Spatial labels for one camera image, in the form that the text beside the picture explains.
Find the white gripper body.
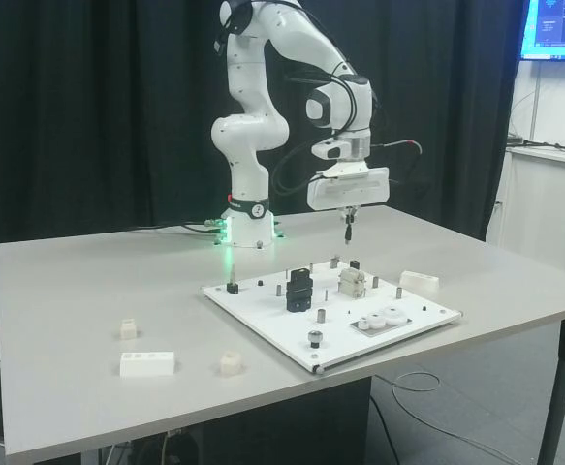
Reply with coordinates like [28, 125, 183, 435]
[305, 166, 391, 212]

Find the beige plug connector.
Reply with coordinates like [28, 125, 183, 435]
[337, 268, 367, 298]

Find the black D-SUB plug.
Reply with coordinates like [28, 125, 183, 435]
[286, 268, 315, 312]

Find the white holder with round holes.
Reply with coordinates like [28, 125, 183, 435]
[398, 269, 441, 290]

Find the white task board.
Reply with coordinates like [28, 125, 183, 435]
[200, 259, 463, 375]

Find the white cabinet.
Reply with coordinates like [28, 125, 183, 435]
[484, 143, 565, 281]

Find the black curtain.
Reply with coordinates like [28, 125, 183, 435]
[0, 0, 530, 427]

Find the long white holder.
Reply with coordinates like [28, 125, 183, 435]
[118, 349, 176, 378]

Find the blue screen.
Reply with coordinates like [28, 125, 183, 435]
[520, 0, 565, 62]

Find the black table leg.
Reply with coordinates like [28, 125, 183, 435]
[537, 317, 565, 465]

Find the black base cable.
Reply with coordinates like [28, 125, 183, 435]
[131, 218, 228, 237]

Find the grey floor cable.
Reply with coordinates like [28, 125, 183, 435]
[372, 370, 554, 465]

